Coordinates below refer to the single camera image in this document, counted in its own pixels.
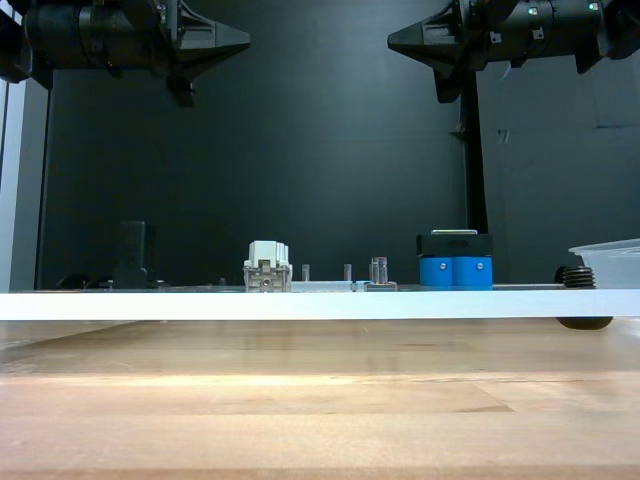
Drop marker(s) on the black knob screw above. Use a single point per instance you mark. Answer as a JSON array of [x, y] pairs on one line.
[[579, 278]]

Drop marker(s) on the white task board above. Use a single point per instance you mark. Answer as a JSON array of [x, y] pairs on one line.
[[320, 305]]

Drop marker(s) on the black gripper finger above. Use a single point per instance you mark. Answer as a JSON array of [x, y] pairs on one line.
[[200, 62], [440, 62], [440, 32], [200, 32]]

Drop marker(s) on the grey rectangular connector housing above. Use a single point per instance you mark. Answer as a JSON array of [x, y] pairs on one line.
[[267, 260]]

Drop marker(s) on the clear plastic tub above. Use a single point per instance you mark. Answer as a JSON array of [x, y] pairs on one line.
[[615, 265]]

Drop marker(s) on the blue and black D-sub socket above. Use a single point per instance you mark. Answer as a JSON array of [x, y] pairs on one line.
[[455, 272]]

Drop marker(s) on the aluminium socket block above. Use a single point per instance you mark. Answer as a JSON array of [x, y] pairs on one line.
[[320, 287]]

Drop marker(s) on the black rubber board foot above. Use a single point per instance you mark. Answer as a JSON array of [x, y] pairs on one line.
[[585, 323]]

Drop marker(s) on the black clamp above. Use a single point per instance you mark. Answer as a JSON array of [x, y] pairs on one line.
[[132, 250]]

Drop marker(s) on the black aluminium frame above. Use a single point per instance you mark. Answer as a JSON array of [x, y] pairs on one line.
[[475, 175]]

